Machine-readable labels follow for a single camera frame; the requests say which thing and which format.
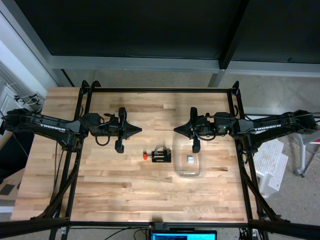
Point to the clear plastic tub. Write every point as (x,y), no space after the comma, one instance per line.
(185,166)

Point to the screen with blue edge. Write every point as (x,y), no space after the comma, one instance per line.
(182,236)

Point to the grey corner bracket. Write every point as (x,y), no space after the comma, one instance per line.
(255,232)
(63,230)

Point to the grey metal stand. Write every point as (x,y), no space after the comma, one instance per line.
(302,157)

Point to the brown cardboard box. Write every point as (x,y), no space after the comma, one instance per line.
(13,178)

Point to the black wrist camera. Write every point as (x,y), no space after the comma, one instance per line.
(205,123)

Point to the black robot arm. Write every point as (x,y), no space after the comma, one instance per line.
(52,126)
(265,128)

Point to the grey metal partition frame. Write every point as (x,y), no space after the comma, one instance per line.
(125,63)

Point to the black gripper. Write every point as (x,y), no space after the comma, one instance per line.
(194,132)
(121,132)

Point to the black aluminium frame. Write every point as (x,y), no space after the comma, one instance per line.
(160,90)

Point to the black clamp with red knob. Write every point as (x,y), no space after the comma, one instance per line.
(161,157)

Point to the small black fixed camera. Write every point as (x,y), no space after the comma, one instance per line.
(158,223)

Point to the black room post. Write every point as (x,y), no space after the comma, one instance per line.
(235,32)

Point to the small white square block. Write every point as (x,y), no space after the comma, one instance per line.
(191,159)

